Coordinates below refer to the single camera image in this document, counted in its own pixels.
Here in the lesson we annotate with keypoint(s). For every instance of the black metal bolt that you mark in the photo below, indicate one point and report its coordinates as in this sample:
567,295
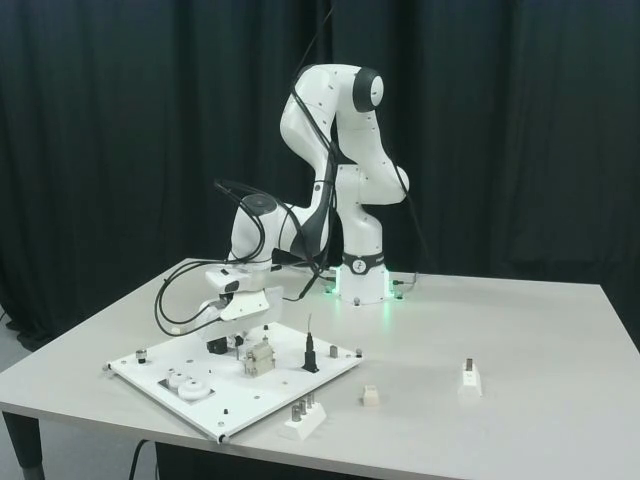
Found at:
141,356

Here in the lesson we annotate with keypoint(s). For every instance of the white round peg holder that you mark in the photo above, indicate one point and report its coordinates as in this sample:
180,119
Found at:
305,425

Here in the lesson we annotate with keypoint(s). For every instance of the white task board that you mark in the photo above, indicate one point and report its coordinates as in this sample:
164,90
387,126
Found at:
280,395

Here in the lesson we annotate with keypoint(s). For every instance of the white large gear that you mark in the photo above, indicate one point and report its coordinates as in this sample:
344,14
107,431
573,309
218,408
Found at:
193,392

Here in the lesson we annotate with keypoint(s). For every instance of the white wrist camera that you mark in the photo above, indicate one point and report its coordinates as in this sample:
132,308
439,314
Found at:
230,281

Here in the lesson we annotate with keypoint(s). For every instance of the dark table leg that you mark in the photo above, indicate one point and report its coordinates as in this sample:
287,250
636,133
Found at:
20,445

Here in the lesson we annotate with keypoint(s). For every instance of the small white cube holder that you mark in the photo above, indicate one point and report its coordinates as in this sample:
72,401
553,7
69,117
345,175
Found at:
176,330
368,395

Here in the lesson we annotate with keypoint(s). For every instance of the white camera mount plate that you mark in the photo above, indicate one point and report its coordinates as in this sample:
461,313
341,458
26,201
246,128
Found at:
247,307

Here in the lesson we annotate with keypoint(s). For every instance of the black curtain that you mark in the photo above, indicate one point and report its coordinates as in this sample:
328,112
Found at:
100,125

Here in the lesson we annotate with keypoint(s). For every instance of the white medium gear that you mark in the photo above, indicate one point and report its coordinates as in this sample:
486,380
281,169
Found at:
179,384

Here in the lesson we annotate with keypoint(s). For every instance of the white small gear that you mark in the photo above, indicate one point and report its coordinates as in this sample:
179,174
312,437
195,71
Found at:
173,372

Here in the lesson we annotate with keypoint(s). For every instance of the metal round peg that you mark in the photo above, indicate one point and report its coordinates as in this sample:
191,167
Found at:
294,414
302,409
311,402

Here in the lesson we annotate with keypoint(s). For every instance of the white square peg holder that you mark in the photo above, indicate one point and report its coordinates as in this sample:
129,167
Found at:
470,385

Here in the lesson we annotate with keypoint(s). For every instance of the thick metal square peg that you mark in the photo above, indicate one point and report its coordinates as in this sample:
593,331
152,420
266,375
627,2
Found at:
470,365

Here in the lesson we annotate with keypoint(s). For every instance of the beige waterproof plug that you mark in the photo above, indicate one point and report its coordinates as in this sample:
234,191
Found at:
260,361

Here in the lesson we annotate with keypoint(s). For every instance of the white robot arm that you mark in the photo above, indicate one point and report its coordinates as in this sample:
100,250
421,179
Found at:
360,210

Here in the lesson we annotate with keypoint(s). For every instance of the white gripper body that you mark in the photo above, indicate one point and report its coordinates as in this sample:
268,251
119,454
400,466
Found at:
260,322

